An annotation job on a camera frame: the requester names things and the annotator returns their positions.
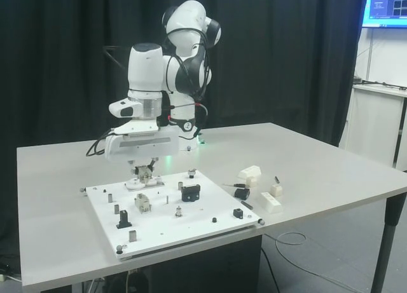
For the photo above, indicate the large white holder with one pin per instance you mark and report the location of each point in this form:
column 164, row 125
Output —
column 250, row 175

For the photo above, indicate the white large gear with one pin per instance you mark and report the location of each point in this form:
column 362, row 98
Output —
column 133, row 185

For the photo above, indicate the white medium gear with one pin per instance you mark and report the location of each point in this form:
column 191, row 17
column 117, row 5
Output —
column 149, row 183

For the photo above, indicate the black round plug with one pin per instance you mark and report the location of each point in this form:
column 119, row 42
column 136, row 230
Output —
column 242, row 194

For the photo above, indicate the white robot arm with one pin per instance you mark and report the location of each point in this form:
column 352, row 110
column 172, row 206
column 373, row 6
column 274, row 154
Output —
column 143, row 70

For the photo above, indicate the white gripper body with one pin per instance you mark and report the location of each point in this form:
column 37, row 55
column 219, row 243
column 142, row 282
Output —
column 143, row 145

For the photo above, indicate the black table leg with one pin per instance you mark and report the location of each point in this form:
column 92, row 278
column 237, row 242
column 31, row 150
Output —
column 389, row 235

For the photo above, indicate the black curtain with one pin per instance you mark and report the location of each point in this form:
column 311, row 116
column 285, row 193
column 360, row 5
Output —
column 63, row 67

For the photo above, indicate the white small gear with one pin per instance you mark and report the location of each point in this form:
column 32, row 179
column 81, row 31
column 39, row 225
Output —
column 158, row 180

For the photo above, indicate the long white holder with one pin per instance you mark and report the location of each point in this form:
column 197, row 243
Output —
column 271, row 203

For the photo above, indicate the metal round peg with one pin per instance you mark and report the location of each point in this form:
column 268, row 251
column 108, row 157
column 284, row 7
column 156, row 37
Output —
column 180, row 185

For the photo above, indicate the metal Ethernet plug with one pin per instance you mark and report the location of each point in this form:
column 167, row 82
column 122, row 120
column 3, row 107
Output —
column 142, row 203

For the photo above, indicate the thin metal tool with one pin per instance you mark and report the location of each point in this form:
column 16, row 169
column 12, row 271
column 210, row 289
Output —
column 233, row 185

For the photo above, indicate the metal BNC plug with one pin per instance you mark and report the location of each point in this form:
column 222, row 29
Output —
column 178, row 212

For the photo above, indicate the white task board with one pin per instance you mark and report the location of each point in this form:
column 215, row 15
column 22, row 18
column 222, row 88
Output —
column 178, row 223

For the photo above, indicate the blue screen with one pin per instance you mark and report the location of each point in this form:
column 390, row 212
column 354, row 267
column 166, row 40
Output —
column 386, row 7

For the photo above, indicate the small white holder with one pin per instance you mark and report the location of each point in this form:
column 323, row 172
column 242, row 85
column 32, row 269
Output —
column 276, row 190

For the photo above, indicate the metal bolt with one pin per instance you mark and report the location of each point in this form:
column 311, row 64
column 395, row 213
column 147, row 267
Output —
column 191, row 173

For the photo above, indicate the metal square peg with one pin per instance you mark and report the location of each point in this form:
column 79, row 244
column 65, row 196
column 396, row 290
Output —
column 116, row 209
column 110, row 198
column 132, row 236

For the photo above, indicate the white cabinet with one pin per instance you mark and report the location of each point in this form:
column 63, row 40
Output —
column 375, row 124

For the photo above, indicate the black USB plug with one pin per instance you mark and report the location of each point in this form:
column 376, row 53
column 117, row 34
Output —
column 124, row 220

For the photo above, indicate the black D-SUB plug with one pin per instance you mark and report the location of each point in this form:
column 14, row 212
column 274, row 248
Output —
column 190, row 193

